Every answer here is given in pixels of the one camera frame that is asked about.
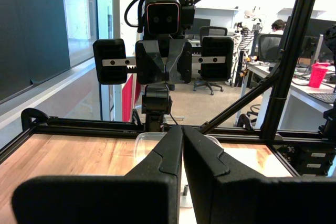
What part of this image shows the black office chair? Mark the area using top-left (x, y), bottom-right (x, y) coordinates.
top-left (258, 34), bottom-right (284, 63)
top-left (193, 26), bottom-right (235, 96)

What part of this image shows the white desk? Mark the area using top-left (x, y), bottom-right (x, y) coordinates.
top-left (246, 62), bottom-right (336, 132)

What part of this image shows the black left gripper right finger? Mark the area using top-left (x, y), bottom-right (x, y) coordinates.
top-left (183, 125), bottom-right (336, 224)

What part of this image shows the black keyboard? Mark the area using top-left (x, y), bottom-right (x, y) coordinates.
top-left (306, 92), bottom-right (336, 104)

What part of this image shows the black aluminium frame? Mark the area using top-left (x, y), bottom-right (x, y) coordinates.
top-left (0, 0), bottom-right (336, 177)

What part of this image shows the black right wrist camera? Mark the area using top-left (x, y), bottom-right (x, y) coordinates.
top-left (145, 0), bottom-right (182, 36)

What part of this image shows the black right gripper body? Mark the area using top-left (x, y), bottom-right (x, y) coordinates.
top-left (93, 36), bottom-right (234, 85)

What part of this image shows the white task board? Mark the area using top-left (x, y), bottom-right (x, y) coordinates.
top-left (178, 174), bottom-right (197, 224)

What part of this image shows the clear plastic tub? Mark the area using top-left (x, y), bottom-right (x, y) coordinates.
top-left (133, 132), bottom-right (223, 168)

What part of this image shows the person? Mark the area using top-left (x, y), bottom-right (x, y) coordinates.
top-left (237, 8), bottom-right (265, 63)
top-left (270, 19), bottom-right (287, 36)

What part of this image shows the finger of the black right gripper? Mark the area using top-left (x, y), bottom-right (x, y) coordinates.
top-left (135, 39), bottom-right (169, 85)
top-left (167, 38), bottom-right (193, 84)

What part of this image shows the red panel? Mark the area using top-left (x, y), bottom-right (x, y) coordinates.
top-left (121, 73), bottom-right (139, 123)

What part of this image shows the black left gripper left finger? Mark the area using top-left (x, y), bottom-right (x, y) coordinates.
top-left (11, 125), bottom-right (183, 224)

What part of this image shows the red plastic bin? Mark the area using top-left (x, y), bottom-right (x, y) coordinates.
top-left (308, 62), bottom-right (331, 89)

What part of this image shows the black computer monitor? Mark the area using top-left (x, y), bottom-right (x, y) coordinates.
top-left (192, 18), bottom-right (212, 36)
top-left (285, 16), bottom-right (336, 61)

